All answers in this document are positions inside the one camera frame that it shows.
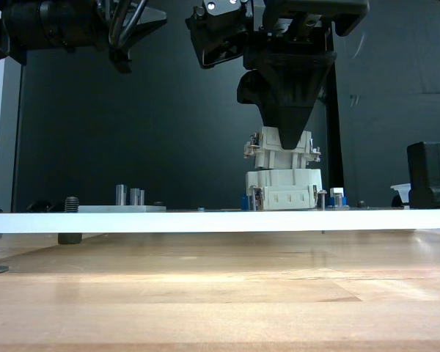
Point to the black partition post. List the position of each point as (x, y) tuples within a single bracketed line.
[(335, 146)]

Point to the black threaded bolt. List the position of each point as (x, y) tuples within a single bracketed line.
[(72, 204)]

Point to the grey metal plate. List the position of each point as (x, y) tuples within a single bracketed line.
[(106, 208)]

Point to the clear plastic tub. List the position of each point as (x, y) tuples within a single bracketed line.
[(399, 194)]

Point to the grey HAN10E connector insert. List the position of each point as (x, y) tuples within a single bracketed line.
[(267, 146)]

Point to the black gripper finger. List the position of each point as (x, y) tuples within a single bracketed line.
[(248, 88), (289, 95), (155, 18)]

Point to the small black screw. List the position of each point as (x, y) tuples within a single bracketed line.
[(158, 203), (360, 204)]

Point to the silver metal peg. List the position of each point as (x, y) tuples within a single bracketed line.
[(121, 194), (142, 198), (135, 197)]

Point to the white task board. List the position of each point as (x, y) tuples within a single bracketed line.
[(205, 221)]

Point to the small blue white connector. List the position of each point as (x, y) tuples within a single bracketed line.
[(345, 204)]

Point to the grey connector socket housing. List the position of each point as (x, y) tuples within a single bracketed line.
[(286, 190)]

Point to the black connector block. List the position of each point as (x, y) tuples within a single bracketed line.
[(430, 176)]

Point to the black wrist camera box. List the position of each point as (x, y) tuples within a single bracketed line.
[(216, 33)]

